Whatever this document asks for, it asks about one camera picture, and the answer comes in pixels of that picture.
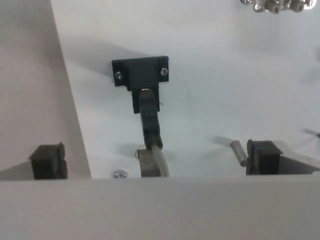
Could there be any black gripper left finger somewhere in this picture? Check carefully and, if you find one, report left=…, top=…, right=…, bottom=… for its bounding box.
left=0, top=142, right=69, bottom=181

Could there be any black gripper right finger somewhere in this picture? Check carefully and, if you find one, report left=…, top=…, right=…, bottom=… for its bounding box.
left=245, top=139, right=320, bottom=176

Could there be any thin metal round peg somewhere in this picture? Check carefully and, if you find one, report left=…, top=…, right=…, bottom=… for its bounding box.
left=230, top=140, right=250, bottom=168

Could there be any white task board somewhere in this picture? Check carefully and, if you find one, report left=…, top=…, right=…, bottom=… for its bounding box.
left=49, top=0, right=320, bottom=180

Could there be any small metal square peg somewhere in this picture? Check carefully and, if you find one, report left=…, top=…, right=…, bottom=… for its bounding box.
left=137, top=148, right=161, bottom=179

